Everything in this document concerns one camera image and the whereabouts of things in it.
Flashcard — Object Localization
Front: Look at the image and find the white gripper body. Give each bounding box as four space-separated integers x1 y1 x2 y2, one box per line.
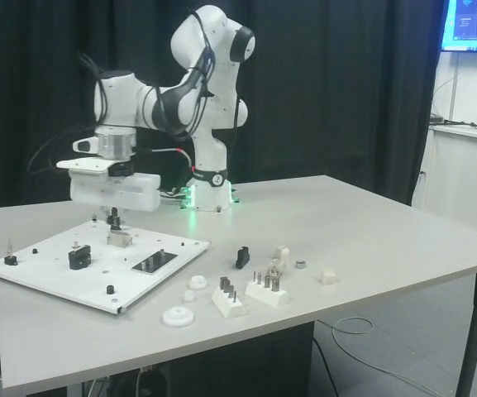
69 169 162 213

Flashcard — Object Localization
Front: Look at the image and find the flat white mounting plate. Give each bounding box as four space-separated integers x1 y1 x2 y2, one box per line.
55 158 113 171

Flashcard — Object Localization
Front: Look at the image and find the small white box dark window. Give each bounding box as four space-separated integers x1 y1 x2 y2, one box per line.
72 138 98 154

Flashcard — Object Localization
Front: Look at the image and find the thin black rod red tag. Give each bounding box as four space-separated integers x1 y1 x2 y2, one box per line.
132 145 196 195

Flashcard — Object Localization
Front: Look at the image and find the white task board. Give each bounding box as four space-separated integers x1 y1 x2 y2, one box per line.
0 218 212 318

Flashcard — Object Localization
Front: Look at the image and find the black curtain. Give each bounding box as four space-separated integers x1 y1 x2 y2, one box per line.
0 0 444 210

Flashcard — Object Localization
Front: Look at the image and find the white large gear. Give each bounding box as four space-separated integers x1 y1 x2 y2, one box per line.
162 307 196 330

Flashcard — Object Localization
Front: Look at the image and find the black D-SUB plug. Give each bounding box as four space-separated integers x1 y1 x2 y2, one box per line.
235 245 251 270

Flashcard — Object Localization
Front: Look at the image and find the white square peg holder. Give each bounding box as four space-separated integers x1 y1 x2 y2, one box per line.
212 285 247 319

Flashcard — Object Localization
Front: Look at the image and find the white round peg holder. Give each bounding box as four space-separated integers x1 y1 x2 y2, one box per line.
245 282 289 308

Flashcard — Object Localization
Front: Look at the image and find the white cabinet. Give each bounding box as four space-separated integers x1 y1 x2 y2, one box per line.
411 122 477 239

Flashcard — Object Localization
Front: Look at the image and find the blue screen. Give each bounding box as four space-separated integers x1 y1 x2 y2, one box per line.
441 0 477 54

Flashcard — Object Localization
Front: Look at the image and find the silver wrist ring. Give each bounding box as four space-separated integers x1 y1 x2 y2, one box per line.
97 132 134 160

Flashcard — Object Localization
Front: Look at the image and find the black base cable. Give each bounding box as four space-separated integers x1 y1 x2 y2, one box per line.
157 188 190 206

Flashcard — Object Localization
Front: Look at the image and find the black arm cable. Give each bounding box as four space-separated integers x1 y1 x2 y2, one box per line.
29 10 243 187

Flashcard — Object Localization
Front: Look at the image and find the grey floor cable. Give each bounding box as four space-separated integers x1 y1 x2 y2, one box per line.
312 316 477 397

